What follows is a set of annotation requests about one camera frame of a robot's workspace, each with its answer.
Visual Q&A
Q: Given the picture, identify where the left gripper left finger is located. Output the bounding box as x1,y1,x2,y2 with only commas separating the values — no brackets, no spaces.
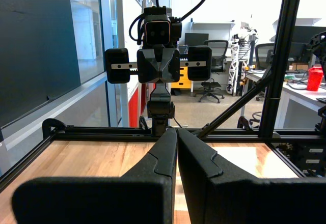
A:
11,128,178,224

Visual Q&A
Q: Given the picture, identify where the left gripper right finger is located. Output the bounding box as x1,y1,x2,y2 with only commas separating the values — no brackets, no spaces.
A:
177,129,326,224

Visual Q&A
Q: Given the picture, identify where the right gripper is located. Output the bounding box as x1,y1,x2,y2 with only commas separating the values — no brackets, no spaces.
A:
104,45,213,83

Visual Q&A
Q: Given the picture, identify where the yellow drawer cabinet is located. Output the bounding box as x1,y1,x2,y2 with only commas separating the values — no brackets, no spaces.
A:
170,66,194,94

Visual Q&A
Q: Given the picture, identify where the black monitor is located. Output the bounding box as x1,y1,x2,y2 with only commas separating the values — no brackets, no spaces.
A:
290,25,326,66
184,33,210,47

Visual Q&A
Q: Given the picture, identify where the red panel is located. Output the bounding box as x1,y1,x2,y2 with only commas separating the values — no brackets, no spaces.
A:
128,86,140,128

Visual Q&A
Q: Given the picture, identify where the black mesh office chair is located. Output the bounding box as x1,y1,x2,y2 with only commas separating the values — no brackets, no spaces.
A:
195,39,230,104
254,43,275,102

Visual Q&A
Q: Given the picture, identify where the white lattice structure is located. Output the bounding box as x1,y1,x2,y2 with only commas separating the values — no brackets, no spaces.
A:
226,22,257,98

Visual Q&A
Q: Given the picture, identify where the white desk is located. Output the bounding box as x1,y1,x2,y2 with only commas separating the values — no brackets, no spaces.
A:
240,71,326,130

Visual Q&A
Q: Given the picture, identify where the red plastic container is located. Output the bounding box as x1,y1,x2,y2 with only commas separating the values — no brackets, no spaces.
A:
306,66,324,92

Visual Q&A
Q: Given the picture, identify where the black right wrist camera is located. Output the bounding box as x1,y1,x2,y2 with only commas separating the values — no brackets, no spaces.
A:
143,14,172,47

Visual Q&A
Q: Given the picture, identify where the black aluminium frame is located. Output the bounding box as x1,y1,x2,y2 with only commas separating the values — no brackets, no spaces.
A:
0,0,326,193

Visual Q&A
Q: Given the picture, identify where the silver aluminium window frame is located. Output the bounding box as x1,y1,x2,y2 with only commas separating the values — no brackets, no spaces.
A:
0,0,128,181

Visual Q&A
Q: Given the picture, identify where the black cable chain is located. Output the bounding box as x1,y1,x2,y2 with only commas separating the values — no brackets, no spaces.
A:
307,30,326,66

